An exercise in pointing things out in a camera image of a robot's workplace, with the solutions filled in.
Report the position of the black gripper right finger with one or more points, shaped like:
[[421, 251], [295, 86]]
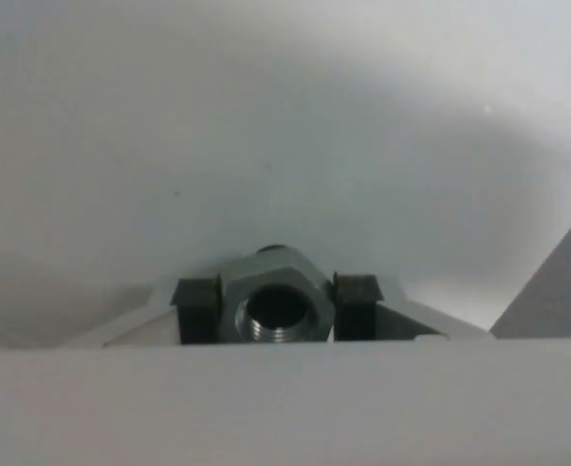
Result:
[[358, 313]]

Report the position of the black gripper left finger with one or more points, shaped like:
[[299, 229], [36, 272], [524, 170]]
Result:
[[195, 315]]

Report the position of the metal hex bolt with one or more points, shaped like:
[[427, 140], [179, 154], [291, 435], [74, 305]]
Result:
[[276, 291]]

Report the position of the white task board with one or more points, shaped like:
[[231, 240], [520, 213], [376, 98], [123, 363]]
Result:
[[217, 145]]

